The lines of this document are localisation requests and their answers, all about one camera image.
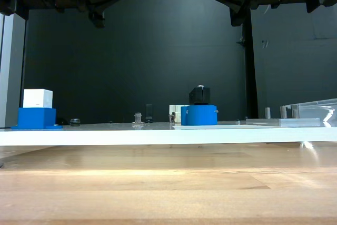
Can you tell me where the black wall pillar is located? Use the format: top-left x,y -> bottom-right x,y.
236,8 -> 259,120

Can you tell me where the blue round holder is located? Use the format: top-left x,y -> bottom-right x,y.
180,104 -> 218,126

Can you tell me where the black clamp block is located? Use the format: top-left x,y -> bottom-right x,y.
189,85 -> 211,105

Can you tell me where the blue square holder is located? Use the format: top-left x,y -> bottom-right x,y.
11,107 -> 63,130

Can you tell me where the white task board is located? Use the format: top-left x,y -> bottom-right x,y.
0,122 -> 337,146

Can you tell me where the white cube block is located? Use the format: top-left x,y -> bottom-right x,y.
23,89 -> 54,109

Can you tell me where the white connector housing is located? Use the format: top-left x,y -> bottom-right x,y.
168,104 -> 182,125

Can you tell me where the grey metal plate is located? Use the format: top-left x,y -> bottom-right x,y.
246,118 -> 321,128

